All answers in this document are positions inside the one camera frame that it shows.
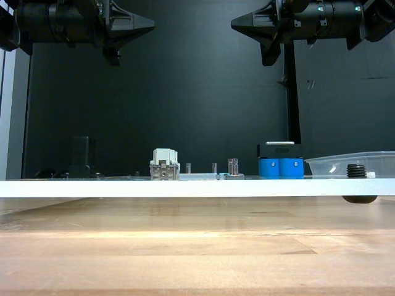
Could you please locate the grey rectangular connector housing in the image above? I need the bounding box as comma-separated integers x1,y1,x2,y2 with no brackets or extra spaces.
149,147,180,181

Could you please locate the blue and black connector block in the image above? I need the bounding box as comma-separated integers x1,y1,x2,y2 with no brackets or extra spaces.
256,141,305,179

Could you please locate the small black clamp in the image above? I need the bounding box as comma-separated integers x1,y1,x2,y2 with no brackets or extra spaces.
68,135,97,179

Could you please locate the clear plastic tub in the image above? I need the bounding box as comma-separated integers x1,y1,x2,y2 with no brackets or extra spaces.
304,150,395,179

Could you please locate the silver block with two posts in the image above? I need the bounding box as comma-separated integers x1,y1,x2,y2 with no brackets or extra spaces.
178,162,223,181

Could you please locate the white task board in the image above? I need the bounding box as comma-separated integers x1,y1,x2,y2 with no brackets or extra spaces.
0,176,395,199

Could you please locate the black rubber board foot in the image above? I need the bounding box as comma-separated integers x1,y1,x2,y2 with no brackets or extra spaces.
341,195,378,205

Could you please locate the black vertical post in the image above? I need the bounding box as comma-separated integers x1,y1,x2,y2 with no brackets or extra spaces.
283,39,302,146

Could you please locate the small silver metal post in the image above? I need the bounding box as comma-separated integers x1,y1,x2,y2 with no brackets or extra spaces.
223,157,245,181

